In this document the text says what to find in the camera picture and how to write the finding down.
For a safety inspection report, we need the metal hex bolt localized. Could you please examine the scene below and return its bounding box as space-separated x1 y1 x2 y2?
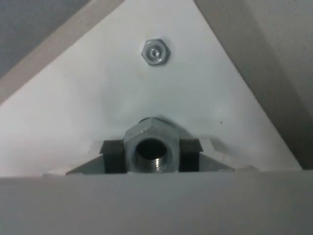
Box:
123 117 182 175

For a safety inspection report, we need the white task board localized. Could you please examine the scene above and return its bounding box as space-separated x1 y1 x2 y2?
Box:
0 0 313 177

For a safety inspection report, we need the small metal hex nut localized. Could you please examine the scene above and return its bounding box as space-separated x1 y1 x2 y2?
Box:
141 38 172 66

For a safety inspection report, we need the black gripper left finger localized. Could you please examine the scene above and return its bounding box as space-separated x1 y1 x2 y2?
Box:
65 139 126 176

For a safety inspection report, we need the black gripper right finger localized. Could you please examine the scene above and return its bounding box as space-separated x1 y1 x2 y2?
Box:
179 138 236 174

